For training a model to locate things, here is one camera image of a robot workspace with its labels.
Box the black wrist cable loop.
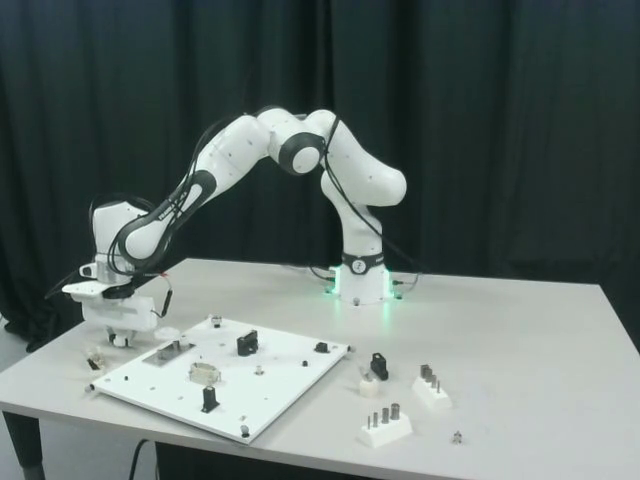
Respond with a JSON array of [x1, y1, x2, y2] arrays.
[[44, 269, 101, 301]]

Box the flat white mounting plate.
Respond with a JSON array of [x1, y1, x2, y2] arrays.
[[60, 280, 110, 300]]

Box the white round peg holder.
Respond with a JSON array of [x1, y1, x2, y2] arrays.
[[356, 415, 414, 449]]

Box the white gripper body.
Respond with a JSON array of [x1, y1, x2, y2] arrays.
[[81, 294, 154, 334]]

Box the dark table leg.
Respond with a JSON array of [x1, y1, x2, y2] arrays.
[[1, 410, 41, 480]]

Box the black cable under table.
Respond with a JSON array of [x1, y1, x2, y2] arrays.
[[130, 438, 157, 480]]

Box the white task board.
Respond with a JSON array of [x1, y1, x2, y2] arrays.
[[89, 314, 351, 445]]

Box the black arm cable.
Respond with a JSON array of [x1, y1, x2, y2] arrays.
[[89, 112, 401, 301]]

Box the white square peg holder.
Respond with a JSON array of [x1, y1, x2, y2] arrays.
[[410, 375, 454, 411]]

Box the black curtains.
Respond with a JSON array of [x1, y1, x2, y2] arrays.
[[0, 0, 640, 351]]

